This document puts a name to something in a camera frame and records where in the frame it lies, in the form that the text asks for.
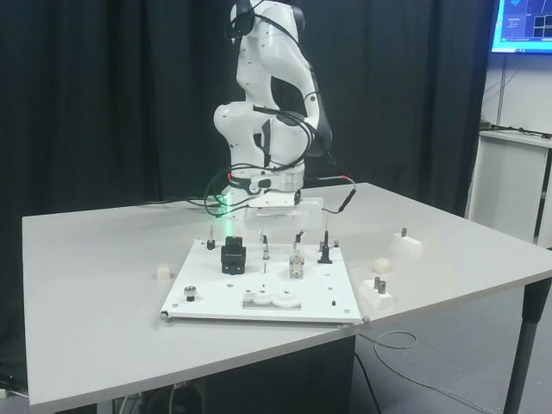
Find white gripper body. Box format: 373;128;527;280
242;197;325;235

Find white two-peg holder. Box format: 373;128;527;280
359;279;394;310

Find white single-peg holder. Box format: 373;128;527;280
391;232;423;256

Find black plug with thin pin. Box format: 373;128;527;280
317;214;333;265

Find black D-SUB plug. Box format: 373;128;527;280
220;235;248;275

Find white large gear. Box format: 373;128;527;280
271;288;295;309

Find white task board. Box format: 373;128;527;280
159;237;364;325

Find white cabinet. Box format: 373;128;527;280
464;128;552;251

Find black curtain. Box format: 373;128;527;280
0;0;493;392

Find grey table leg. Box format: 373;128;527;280
501;275;547;414

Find blue screen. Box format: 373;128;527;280
488;0;552;57

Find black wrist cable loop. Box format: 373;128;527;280
204;160;303;217

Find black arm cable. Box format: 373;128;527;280
223;0;336;166

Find grey floor cable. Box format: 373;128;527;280
372;330;518;414

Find black cable on cabinet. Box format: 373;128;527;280
479;122;552;140

